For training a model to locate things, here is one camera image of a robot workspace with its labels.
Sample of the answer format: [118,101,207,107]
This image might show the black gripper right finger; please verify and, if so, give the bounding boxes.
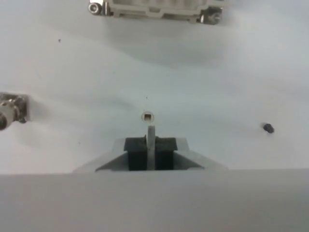
[154,136,229,172]

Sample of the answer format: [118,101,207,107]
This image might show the white task board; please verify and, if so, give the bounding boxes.
[0,0,309,175]

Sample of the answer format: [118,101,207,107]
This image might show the metal BNC plug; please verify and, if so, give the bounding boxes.
[0,101,19,131]

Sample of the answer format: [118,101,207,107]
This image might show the metal square peg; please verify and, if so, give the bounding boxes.
[147,125,156,171]

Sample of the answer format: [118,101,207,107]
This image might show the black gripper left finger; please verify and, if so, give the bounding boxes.
[72,136,148,173]

